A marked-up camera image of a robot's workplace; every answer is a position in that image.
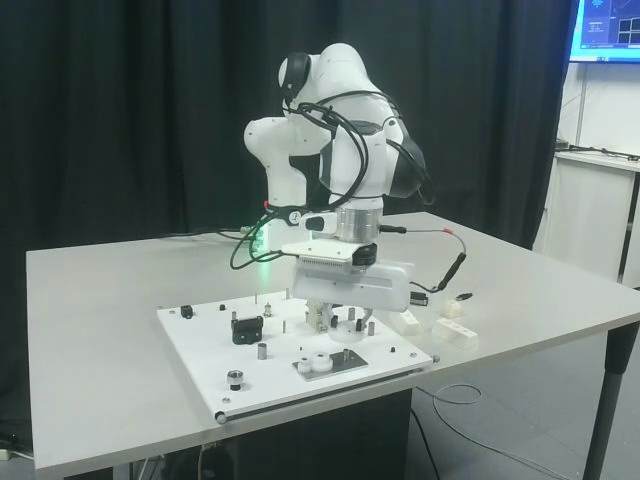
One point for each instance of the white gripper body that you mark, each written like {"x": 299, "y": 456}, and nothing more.
{"x": 380, "y": 287}

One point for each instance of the white large gear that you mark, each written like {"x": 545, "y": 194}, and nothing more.
{"x": 346, "y": 334}

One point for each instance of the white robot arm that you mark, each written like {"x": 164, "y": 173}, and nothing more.
{"x": 350, "y": 150}

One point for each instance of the white medium gear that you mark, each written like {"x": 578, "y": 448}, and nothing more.
{"x": 320, "y": 362}

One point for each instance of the white small gear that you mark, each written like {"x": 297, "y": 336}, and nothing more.
{"x": 302, "y": 368}

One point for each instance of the white holder block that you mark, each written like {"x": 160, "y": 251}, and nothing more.
{"x": 405, "y": 325}

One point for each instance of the black USB plug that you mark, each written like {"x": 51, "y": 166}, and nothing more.
{"x": 419, "y": 298}

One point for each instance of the small white cube holder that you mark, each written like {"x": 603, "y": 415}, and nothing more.
{"x": 451, "y": 307}

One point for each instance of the black rod with red tag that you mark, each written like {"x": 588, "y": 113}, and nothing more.
{"x": 452, "y": 272}

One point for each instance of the black D-SUB plug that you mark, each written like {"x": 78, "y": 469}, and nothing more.
{"x": 246, "y": 330}

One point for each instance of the small black plug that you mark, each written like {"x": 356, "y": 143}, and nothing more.
{"x": 465, "y": 296}

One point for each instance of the long white peg holder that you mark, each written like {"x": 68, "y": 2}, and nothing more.
{"x": 457, "y": 334}

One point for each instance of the metal ribbed BNC plug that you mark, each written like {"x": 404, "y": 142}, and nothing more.
{"x": 234, "y": 380}

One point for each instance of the black box under table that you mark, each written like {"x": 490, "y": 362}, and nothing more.
{"x": 325, "y": 440}

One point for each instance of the white task board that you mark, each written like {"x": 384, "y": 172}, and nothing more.
{"x": 210, "y": 360}

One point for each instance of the white cabinet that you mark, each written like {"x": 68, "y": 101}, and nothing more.
{"x": 595, "y": 210}

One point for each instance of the dark grey table leg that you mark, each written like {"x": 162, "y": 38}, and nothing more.
{"x": 614, "y": 400}

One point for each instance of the black curtain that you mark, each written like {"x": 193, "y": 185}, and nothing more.
{"x": 125, "y": 115}

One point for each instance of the blue screen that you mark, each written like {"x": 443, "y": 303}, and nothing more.
{"x": 607, "y": 27}

